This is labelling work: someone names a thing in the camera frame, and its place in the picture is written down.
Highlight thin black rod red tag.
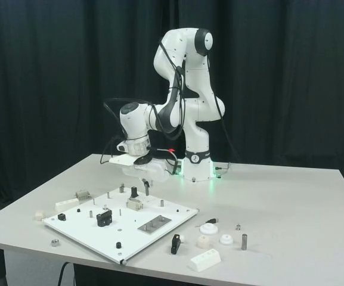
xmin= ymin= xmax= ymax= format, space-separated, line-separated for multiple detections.
xmin=149 ymin=147 xmax=178 ymax=156

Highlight black curtain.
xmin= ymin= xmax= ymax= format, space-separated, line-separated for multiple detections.
xmin=0 ymin=0 xmax=344 ymax=199

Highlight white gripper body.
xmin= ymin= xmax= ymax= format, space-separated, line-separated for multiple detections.
xmin=120 ymin=160 xmax=172 ymax=183

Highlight white large gear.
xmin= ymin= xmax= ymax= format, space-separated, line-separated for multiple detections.
xmin=199 ymin=224 xmax=219 ymax=238

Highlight black floor cable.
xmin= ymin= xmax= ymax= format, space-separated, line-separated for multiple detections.
xmin=58 ymin=261 xmax=73 ymax=286

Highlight black D-SUB plug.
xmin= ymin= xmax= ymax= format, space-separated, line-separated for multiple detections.
xmin=169 ymin=233 xmax=182 ymax=255

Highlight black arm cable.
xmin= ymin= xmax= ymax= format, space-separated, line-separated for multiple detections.
xmin=159 ymin=41 xmax=187 ymax=132
xmin=206 ymin=52 xmax=230 ymax=164

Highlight black base cable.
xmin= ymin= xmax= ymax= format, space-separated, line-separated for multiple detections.
xmin=214 ymin=161 xmax=231 ymax=174

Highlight black USB plug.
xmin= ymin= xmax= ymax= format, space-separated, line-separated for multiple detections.
xmin=197 ymin=217 xmax=219 ymax=228

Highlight white task board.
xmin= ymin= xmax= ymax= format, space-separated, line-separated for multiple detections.
xmin=41 ymin=186 xmax=200 ymax=265

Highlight white peg holder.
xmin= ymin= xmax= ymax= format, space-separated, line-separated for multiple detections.
xmin=190 ymin=249 xmax=222 ymax=272
xmin=55 ymin=198 xmax=80 ymax=212

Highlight flat white mounting plate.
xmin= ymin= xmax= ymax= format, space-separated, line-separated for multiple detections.
xmin=109 ymin=156 xmax=137 ymax=166

